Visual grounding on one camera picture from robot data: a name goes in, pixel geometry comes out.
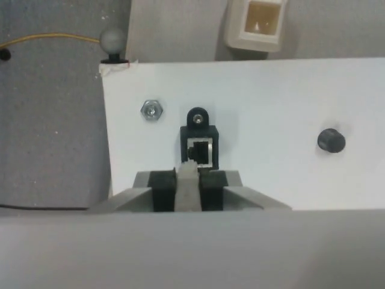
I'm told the white task board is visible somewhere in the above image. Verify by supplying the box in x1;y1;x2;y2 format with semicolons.
99;57;385;211

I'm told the small black round knob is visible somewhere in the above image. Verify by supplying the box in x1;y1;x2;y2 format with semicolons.
317;128;346;154

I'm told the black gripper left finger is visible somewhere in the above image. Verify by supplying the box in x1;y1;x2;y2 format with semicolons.
88;169;177;213

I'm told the white cube holder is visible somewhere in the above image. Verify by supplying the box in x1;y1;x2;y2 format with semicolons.
224;0;291;54

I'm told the thin pale cable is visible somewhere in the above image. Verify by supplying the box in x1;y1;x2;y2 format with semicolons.
0;33;103;51

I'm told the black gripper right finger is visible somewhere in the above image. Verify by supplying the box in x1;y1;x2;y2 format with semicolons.
198;169;293;212

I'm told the grey marker ball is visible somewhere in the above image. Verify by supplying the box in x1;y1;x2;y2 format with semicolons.
100;28;131;66

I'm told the translucent white Ethernet plug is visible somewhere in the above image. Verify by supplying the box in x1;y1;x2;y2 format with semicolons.
175;160;202;212

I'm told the metal hex nut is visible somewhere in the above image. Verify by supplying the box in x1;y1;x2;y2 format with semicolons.
140;98;165;122

